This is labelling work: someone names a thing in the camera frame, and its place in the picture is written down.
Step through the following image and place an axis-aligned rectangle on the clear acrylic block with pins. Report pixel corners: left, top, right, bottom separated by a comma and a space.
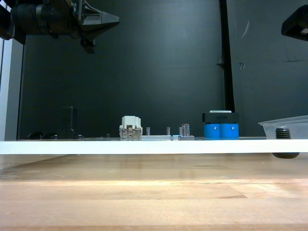
141, 127, 183, 141

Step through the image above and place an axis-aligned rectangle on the white taskboard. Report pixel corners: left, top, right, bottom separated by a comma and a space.
0, 137, 308, 155

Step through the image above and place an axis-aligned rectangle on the clear plastic tub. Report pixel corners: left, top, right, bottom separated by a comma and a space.
257, 115, 308, 140

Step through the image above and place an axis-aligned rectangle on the black rubber board foot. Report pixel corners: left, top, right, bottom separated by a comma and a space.
271, 153, 300, 159

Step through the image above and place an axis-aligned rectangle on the black screw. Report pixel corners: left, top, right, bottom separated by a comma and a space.
275, 128, 291, 140

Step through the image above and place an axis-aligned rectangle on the blue and black socket block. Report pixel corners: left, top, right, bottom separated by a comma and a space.
201, 110, 240, 140

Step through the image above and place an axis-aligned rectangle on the beige connector housing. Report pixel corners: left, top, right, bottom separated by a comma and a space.
118, 115, 142, 141

